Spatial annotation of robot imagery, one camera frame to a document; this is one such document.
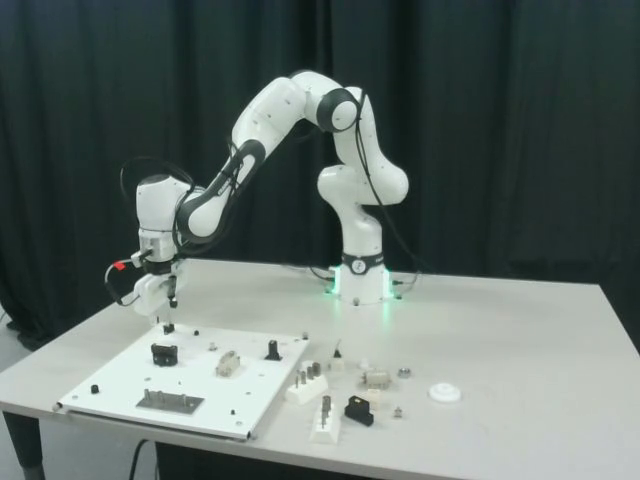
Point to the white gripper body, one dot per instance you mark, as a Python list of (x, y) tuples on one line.
[(150, 296)]

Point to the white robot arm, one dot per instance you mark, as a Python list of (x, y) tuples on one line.
[(270, 110)]

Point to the white task board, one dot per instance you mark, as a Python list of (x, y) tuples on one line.
[(125, 380)]

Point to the medium metal round peg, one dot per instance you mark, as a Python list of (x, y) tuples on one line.
[(305, 376)]

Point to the large metal round peg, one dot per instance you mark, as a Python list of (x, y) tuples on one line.
[(315, 373)]

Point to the white round peg holder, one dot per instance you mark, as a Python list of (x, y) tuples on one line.
[(305, 392)]

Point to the small white plug holder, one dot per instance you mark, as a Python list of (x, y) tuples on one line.
[(337, 366)]

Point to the metal square peg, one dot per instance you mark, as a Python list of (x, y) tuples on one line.
[(326, 404)]

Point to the black table leg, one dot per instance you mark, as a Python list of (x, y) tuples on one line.
[(20, 445)]

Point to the white square peg holder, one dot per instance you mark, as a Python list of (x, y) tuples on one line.
[(325, 430)]

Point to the black curtain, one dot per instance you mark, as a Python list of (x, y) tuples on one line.
[(100, 100)]

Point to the black D-SUB plug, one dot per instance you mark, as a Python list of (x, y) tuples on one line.
[(359, 409)]

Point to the metal waterproof plug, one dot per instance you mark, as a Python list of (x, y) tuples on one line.
[(374, 378)]

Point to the small white block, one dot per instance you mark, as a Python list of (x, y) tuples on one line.
[(375, 397)]

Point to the metal bolt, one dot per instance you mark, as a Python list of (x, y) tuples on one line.
[(404, 371)]

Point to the metal BNC plug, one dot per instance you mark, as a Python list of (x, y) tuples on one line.
[(398, 411)]

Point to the white large gear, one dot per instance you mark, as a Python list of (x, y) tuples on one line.
[(445, 392)]

